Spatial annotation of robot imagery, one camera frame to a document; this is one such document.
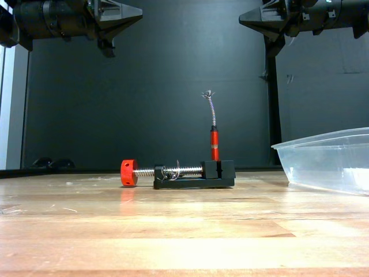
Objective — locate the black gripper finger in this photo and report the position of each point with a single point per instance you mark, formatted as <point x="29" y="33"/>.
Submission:
<point x="131" y="13"/>
<point x="250" y="18"/>
<point x="266" y="32"/>
<point x="115" y="27"/>

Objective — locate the clear plastic tub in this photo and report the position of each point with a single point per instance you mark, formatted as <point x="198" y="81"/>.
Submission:
<point x="317" y="161"/>

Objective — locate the black vise with red knob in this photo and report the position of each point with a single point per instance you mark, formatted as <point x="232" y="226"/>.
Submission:
<point x="219" y="173"/>

